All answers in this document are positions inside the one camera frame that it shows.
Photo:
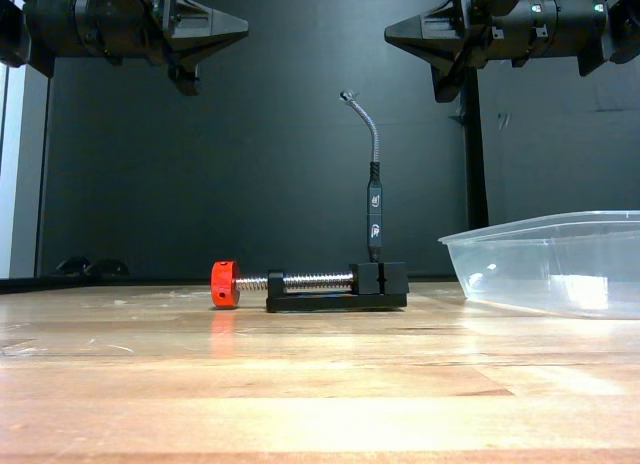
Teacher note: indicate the clear plastic tub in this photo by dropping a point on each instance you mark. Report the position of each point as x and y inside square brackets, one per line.
[500, 279]

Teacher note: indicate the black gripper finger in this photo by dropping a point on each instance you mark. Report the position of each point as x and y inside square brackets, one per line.
[195, 49]
[440, 51]
[440, 21]
[195, 19]

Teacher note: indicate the black USB-C socket adapter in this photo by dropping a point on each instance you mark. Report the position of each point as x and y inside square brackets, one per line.
[375, 231]

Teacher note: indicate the black upright post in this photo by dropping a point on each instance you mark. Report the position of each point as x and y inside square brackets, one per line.
[475, 159]

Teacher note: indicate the black clamp with red knob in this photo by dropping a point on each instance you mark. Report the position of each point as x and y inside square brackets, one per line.
[320, 299]

